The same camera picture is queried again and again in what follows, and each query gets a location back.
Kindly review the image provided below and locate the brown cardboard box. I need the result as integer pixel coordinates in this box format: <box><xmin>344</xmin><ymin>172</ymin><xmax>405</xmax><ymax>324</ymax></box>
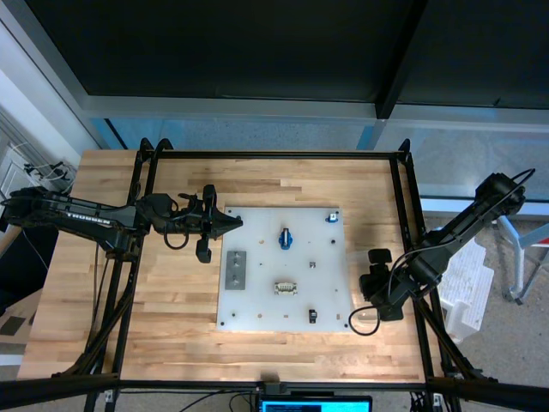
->
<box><xmin>0</xmin><ymin>288</ymin><xmax>44</xmax><ymax>366</ymax></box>

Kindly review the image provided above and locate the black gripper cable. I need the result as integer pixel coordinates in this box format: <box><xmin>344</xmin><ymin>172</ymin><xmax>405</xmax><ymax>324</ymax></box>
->
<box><xmin>164</xmin><ymin>230</ymin><xmax>190</xmax><ymax>251</ymax></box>
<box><xmin>348</xmin><ymin>306</ymin><xmax>382</xmax><ymax>337</ymax></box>

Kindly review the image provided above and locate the grey metal stand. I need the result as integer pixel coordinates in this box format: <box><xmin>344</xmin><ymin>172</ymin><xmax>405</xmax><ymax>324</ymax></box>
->
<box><xmin>492</xmin><ymin>212</ymin><xmax>549</xmax><ymax>306</ymax></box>

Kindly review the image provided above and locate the blue-edged laptop screen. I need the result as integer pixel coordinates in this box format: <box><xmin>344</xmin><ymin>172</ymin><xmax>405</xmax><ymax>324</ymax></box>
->
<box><xmin>256</xmin><ymin>394</ymin><xmax>373</xmax><ymax>412</ymax></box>

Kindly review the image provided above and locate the black white cable bundle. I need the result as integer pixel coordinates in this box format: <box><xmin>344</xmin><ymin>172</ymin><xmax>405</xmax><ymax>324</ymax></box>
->
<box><xmin>21</xmin><ymin>161</ymin><xmax>74</xmax><ymax>184</ymax></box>

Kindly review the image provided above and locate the white styrofoam block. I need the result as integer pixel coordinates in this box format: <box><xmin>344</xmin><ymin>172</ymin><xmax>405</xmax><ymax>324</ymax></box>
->
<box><xmin>432</xmin><ymin>238</ymin><xmax>495</xmax><ymax>346</ymax></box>

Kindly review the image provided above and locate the black metal frame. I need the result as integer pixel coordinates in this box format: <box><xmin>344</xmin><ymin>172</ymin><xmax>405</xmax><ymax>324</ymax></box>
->
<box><xmin>0</xmin><ymin>136</ymin><xmax>549</xmax><ymax>412</ymax></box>

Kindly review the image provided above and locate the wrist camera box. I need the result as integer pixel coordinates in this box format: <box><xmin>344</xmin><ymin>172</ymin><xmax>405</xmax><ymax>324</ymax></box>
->
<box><xmin>359</xmin><ymin>273</ymin><xmax>379</xmax><ymax>304</ymax></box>

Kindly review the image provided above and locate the black table-level camera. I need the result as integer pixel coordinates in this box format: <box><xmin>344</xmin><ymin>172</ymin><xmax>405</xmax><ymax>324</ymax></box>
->
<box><xmin>262</xmin><ymin>373</ymin><xmax>287</xmax><ymax>395</ymax></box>

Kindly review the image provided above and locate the black right elbow cable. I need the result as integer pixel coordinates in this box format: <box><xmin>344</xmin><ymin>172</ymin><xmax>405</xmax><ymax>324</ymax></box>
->
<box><xmin>497</xmin><ymin>167</ymin><xmax>537</xmax><ymax>205</ymax></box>

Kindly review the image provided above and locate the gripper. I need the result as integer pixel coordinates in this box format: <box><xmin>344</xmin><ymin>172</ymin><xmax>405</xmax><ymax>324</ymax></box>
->
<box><xmin>367</xmin><ymin>247</ymin><xmax>405</xmax><ymax>323</ymax></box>
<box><xmin>171</xmin><ymin>184</ymin><xmax>244</xmax><ymax>264</ymax></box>

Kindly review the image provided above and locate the white taskboard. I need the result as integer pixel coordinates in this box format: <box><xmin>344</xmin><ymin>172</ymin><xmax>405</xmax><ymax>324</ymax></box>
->
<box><xmin>215</xmin><ymin>206</ymin><xmax>354</xmax><ymax>333</ymax></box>

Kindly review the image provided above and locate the grey metal plate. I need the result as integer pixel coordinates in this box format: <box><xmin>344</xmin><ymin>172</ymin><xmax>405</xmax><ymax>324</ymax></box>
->
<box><xmin>223</xmin><ymin>249</ymin><xmax>249</xmax><ymax>292</ymax></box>

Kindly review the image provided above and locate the blue round socket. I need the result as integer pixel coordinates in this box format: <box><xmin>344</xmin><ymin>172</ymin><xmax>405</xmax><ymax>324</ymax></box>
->
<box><xmin>276</xmin><ymin>227</ymin><xmax>295</xmax><ymax>251</ymax></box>

